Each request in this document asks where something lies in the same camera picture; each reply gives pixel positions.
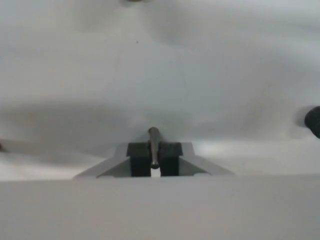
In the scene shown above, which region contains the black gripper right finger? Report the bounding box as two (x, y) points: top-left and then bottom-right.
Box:
(158, 141), (236, 177)

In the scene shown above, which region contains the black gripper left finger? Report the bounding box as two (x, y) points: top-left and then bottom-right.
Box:
(72, 142), (152, 180)

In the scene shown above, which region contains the black round plug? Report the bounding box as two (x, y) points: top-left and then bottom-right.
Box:
(303, 105), (320, 140)

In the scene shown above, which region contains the metal round peg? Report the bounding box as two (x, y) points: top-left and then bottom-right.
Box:
(147, 126), (162, 171)

